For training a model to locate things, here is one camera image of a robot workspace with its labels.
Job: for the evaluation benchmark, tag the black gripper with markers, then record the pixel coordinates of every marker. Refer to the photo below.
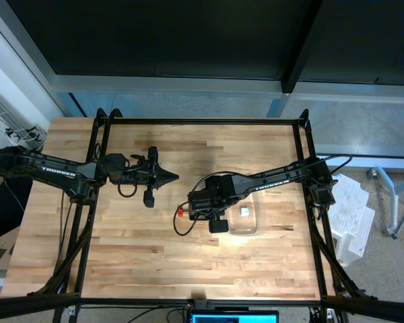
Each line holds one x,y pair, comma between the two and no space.
144,175
219,227

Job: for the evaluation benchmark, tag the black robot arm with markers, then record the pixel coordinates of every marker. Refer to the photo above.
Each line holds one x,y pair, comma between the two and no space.
60,171
272,181

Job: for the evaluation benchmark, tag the small white block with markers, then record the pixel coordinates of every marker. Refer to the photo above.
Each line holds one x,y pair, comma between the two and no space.
244,212

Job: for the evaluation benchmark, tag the clear plastic tub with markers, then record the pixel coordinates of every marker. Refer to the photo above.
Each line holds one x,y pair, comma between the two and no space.
252,225

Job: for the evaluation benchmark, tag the black vise with orange knob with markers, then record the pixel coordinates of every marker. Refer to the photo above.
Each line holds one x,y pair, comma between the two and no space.
180,212

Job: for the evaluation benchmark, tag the laptop screen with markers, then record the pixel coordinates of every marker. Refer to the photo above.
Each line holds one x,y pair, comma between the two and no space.
232,318

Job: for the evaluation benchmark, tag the brown cardboard box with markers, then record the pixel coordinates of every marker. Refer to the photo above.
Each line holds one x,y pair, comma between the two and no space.
1,240

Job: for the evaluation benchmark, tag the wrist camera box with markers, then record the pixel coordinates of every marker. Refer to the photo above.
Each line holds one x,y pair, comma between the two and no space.
199,202

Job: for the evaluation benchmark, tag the black metal frame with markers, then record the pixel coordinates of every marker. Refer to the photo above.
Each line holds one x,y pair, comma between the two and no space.
202,121

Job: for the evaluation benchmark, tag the black table-level camera box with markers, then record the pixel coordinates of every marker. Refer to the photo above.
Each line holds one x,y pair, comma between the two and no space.
200,303

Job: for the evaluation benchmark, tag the silver metal chair frame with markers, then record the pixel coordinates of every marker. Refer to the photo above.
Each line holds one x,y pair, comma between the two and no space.
394,202

